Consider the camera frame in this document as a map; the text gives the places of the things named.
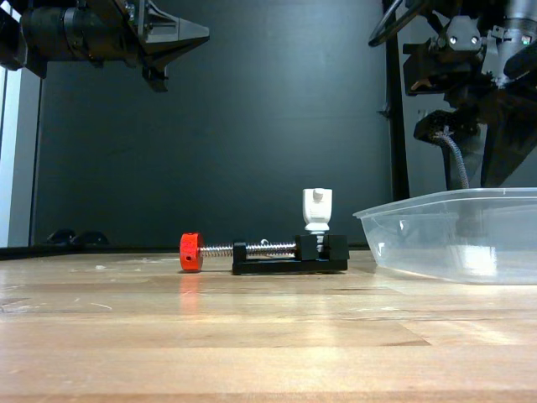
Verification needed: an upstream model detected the black plug with braided cable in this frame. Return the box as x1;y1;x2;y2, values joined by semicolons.
434;132;483;236

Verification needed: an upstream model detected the white plug holder block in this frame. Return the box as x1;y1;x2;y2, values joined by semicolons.
455;245;498;274

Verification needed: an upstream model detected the white power receptacle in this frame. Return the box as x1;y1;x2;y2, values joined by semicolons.
301;187;335;253

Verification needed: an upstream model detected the clear plastic tub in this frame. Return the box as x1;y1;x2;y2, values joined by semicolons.
352;187;537;286

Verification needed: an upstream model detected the black vise with red knob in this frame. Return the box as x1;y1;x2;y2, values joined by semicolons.
180;232;350;277

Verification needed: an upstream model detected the black upright post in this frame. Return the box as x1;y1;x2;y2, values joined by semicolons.
383;0;411;202

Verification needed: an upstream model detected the black cable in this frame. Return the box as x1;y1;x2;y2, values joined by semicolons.
368;0;406;47

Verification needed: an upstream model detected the black curved frame bracket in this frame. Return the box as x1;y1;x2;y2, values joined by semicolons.
45;228;77;247
73;229;111;247

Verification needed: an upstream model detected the black aluminium table frame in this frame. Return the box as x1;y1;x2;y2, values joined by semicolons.
0;245;370;262

